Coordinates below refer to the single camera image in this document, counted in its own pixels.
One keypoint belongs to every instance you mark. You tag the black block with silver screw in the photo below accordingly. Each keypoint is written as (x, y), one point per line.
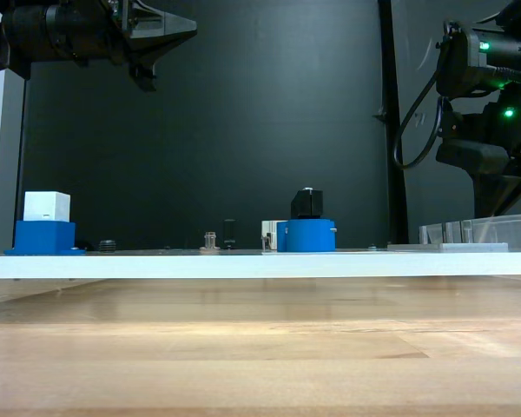
(306, 204)

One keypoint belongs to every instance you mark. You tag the white cube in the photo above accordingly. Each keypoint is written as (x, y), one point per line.
(45, 206)

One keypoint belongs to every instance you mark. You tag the blue round holder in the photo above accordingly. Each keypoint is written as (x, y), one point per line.
(306, 236)

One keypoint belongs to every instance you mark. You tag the blue square base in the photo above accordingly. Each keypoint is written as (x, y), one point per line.
(43, 236)

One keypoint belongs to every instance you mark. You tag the black knurled knob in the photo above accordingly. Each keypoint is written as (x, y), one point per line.
(108, 246)

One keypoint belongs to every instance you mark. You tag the white board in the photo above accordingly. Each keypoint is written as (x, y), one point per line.
(243, 265)

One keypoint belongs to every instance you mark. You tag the black vertical post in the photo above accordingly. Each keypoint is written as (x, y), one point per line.
(393, 195)

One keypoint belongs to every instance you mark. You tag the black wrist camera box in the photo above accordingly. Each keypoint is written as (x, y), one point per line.
(453, 61)

